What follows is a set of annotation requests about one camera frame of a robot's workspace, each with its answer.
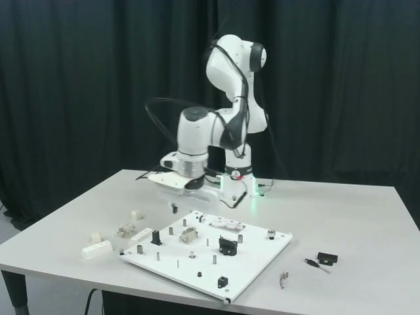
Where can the black D-SUB plug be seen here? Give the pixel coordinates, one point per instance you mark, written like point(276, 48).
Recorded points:
point(327, 258)

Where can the black curtain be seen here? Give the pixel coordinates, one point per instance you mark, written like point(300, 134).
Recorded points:
point(82, 82)

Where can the small white holder block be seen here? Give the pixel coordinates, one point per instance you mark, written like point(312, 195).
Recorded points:
point(138, 215)
point(96, 237)

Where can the white large gear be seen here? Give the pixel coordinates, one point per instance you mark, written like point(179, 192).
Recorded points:
point(218, 222)

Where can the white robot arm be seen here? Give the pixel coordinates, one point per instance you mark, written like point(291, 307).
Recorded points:
point(226, 75)

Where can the grey Ethernet plug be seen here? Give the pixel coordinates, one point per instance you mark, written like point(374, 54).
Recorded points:
point(283, 279)

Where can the flat white mounting plate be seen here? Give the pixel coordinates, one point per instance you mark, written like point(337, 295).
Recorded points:
point(167, 180)

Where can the white task board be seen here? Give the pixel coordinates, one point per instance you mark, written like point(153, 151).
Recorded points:
point(197, 252)

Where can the long white holder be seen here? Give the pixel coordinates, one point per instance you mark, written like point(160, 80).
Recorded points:
point(141, 234)
point(96, 251)

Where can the dark table leg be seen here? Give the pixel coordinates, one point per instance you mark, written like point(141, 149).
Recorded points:
point(14, 292)

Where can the metal BNC plug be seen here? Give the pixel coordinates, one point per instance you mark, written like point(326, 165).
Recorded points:
point(311, 262)

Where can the grey connector plug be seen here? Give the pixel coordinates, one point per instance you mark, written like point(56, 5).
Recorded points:
point(125, 229)

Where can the wide metal square peg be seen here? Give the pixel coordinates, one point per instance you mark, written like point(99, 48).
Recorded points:
point(140, 250)

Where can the white medium gear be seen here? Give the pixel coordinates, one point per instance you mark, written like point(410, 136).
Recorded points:
point(232, 226)

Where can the black box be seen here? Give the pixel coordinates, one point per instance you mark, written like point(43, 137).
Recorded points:
point(216, 157)

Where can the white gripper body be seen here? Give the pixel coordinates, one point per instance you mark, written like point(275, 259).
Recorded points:
point(200, 197)

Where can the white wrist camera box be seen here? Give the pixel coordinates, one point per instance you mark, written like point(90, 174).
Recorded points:
point(169, 164)

